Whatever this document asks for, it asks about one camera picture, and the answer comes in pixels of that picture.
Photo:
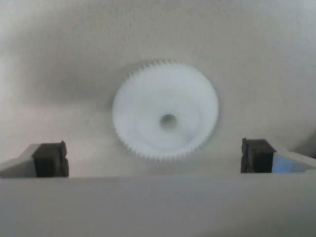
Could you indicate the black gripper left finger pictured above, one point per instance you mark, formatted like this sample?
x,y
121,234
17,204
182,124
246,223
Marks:
x,y
50,160

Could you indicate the white large gear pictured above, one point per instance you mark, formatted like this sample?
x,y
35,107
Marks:
x,y
148,98

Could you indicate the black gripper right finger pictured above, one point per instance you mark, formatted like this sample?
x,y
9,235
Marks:
x,y
258,158

